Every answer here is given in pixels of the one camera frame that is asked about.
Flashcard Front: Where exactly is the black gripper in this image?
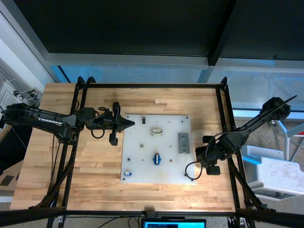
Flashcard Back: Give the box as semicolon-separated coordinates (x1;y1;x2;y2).
103;101;135;146
202;134;220;176

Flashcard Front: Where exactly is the white taskboard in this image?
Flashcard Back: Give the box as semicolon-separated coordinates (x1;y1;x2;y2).
121;114;197;185

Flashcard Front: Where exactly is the clear plastic tub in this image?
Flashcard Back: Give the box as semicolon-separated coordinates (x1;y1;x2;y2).
191;130;207;171

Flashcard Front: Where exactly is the grey metal block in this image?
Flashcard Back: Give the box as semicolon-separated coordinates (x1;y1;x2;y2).
177;132;191;154

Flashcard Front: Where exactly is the white step stool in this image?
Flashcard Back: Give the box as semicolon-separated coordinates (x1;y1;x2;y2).
242;144;304;201

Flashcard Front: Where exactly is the laptop screen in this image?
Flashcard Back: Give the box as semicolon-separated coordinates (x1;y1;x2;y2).
142;218;207;228

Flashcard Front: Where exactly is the cardboard box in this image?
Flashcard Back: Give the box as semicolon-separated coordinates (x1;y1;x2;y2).
0;161;24;190

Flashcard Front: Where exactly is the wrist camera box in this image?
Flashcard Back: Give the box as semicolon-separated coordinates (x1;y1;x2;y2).
195;146;207;166

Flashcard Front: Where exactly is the blue connector mount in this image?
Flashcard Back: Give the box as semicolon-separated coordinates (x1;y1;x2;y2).
152;153;163;166

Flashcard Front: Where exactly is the black table frame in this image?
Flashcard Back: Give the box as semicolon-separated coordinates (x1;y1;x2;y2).
0;76;304;228

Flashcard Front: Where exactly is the table level camera box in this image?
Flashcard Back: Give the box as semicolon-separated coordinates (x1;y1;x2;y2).
144;205;159;219

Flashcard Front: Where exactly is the white tube frame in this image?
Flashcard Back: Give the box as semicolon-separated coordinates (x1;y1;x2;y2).
268;117;304;162

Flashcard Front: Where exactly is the tangled cable bundle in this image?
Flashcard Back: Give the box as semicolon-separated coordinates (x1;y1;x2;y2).
11;89;41;102

